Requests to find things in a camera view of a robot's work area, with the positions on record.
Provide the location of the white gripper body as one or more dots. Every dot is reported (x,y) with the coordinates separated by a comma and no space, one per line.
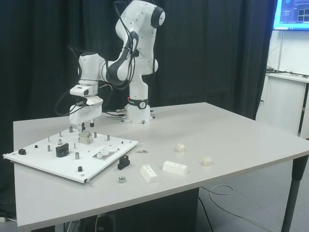
(83,114)

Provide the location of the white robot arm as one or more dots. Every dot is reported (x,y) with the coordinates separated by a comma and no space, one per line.
(144,48)

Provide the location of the flat white wrist plate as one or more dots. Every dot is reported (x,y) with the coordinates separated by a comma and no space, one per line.
(94,101)

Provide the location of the white wrist box dark window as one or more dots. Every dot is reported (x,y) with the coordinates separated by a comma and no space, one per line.
(80,90)

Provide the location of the metal BNC plug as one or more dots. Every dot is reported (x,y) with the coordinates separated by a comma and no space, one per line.
(59,141)

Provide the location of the white medium gear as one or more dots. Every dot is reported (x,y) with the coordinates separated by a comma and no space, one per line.
(104,151)

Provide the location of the white small gear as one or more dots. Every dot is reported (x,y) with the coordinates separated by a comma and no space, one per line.
(99,155)

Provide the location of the white large gear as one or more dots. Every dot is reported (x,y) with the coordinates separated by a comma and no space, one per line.
(112,149)

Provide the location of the black D-SUB plug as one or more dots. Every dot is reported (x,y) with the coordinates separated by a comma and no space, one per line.
(123,163)

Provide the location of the white task board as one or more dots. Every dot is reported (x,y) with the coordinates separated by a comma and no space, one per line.
(43,158)

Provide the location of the black curtains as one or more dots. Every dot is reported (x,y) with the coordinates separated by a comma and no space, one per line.
(36,60)

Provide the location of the long white peg holder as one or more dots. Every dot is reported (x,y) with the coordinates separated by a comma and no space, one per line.
(149,174)
(175,167)

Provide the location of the small white cube holder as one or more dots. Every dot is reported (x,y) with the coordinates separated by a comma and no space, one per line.
(206,161)
(180,148)

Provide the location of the white power strip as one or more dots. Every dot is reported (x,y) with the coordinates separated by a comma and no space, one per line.
(3,220)

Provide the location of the white cabinet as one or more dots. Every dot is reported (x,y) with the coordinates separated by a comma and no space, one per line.
(282,104)

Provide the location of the black table leg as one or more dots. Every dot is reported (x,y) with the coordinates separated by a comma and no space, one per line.
(295,183)

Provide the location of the blue screen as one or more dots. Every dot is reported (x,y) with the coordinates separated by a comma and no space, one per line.
(292,14)

